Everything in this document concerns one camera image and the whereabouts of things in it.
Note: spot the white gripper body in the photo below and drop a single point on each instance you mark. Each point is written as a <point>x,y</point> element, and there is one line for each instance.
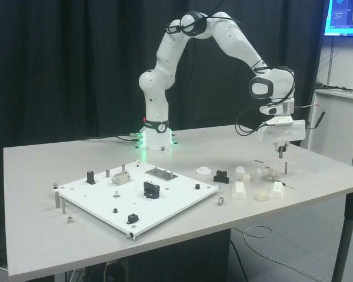
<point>285,132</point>

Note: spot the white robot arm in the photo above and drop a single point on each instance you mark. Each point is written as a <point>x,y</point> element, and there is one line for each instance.
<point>161,64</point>

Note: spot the long white peg holder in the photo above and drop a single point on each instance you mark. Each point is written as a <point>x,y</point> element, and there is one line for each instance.
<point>276,190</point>
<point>238,190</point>

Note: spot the thin metal round peg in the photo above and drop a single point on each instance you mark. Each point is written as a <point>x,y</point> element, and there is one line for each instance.
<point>63,205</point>

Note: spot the metal square peg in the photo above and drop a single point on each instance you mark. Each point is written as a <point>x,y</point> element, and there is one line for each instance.
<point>56,199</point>

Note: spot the flat white mounting plate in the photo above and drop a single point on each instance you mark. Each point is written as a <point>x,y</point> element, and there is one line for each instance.
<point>278,120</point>

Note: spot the silver metal connector plug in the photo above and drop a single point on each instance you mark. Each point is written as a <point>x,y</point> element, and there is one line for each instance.
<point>268,174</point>

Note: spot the white small gear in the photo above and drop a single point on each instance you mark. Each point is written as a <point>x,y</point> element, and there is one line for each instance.
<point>259,171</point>

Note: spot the white medium gear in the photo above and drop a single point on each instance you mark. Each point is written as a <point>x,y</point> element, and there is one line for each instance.
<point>239,169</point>

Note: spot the small white cube holder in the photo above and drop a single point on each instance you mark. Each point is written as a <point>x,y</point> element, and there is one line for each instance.
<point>261,195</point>

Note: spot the white cabinet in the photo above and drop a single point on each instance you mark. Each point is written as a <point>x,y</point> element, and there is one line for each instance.
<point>341,132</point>

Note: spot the black connector plug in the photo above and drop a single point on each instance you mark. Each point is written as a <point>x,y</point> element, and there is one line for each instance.
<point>222,177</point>

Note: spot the small silver metal nut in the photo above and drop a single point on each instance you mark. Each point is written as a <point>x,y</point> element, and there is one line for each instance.
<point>220,201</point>

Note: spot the white large gear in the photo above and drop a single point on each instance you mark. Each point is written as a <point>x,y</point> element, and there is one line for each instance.
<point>203,171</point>

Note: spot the black table leg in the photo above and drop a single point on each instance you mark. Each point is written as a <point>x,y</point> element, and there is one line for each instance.
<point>348,235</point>

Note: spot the white task board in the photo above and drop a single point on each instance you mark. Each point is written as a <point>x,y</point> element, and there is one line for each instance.
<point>170,205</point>

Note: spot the blue screen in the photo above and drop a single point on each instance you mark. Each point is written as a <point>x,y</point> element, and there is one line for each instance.
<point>345,17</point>

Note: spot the black D-SUB plug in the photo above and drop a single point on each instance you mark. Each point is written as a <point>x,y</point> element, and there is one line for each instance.
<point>151,190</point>

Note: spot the black upright plug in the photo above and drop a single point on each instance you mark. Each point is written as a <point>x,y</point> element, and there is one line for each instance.
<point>90,177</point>

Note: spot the metal BNC plug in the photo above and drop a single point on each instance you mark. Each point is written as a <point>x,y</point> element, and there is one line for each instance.
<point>68,219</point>

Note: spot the black curtain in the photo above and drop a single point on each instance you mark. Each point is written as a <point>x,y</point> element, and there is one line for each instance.
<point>61,58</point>

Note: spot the small white camera box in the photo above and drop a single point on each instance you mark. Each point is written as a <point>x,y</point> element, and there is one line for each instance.
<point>268,110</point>

